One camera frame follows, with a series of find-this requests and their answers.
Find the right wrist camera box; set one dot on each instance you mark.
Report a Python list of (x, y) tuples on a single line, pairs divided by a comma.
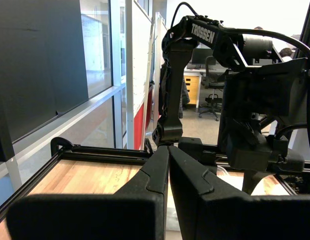
[(247, 158)]

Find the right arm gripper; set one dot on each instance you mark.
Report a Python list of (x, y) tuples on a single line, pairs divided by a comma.
[(235, 132)]

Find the clear plastic tub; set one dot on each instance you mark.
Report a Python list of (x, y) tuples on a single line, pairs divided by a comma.
[(221, 170)]

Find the person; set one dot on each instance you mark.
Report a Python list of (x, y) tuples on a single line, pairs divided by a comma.
[(286, 53)]

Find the black office chair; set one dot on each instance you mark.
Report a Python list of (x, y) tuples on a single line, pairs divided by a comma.
[(212, 85)]

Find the white office desk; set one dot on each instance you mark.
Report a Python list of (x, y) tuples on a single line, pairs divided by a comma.
[(192, 72)]

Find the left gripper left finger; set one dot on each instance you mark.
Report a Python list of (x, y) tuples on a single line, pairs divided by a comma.
[(95, 217)]

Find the yellow drawer cabinet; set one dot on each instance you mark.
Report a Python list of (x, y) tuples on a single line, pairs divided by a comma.
[(192, 90)]

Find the black window post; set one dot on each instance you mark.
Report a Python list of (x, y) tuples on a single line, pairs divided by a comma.
[(3, 135)]

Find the black computer monitor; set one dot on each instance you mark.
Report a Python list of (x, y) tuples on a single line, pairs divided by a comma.
[(200, 56)]

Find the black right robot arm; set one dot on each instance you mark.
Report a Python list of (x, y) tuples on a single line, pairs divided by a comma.
[(175, 95)]

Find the white red office partition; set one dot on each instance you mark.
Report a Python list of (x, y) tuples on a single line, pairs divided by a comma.
[(140, 62)]

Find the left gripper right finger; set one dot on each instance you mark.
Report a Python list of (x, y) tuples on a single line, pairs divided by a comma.
[(245, 217)]

